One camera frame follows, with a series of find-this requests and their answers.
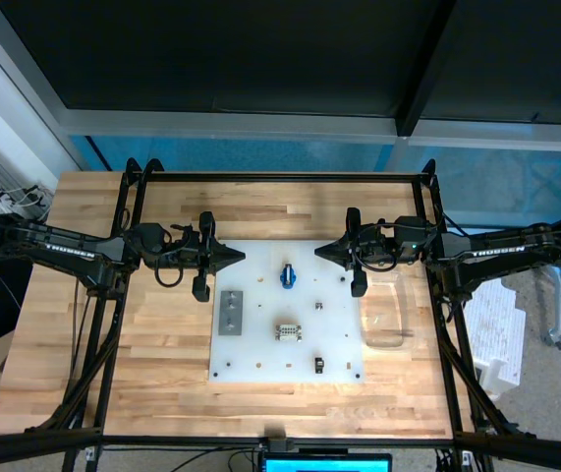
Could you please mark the black table level camera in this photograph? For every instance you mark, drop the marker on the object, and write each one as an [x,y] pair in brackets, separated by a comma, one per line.
[277,442]

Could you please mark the black wall post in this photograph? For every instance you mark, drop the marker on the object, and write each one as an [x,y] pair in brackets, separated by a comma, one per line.
[422,74]

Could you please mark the grey metal plate with posts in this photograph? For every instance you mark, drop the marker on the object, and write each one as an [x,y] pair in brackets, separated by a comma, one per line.
[223,314]

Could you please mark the blue clamp with bar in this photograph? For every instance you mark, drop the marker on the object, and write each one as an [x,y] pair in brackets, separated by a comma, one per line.
[287,287]

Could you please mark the black plastic bracket block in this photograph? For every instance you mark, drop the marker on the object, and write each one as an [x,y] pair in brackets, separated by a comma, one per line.
[319,365]

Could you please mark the white task board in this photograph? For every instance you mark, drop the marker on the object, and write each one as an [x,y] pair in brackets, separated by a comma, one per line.
[260,354]

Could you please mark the white foam packing block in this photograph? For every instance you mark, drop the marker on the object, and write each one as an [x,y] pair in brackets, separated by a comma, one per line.
[496,319]

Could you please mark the grey HAN10E connector insert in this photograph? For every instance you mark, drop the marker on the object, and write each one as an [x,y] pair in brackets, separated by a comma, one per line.
[289,332]

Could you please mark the screen with blue edge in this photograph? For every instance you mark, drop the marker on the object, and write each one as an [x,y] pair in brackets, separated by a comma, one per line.
[326,464]

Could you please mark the silver window sill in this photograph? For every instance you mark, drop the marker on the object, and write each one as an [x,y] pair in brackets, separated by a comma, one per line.
[260,125]

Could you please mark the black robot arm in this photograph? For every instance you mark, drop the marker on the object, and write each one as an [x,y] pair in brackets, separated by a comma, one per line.
[64,248]
[496,253]

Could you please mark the black aluminium frame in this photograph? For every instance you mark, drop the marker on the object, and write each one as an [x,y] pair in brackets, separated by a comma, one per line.
[280,175]

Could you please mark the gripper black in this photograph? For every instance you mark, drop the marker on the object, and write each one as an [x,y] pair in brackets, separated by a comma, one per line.
[204,251]
[373,243]

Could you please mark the clear plastic tub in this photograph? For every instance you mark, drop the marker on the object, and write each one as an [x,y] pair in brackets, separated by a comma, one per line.
[383,319]

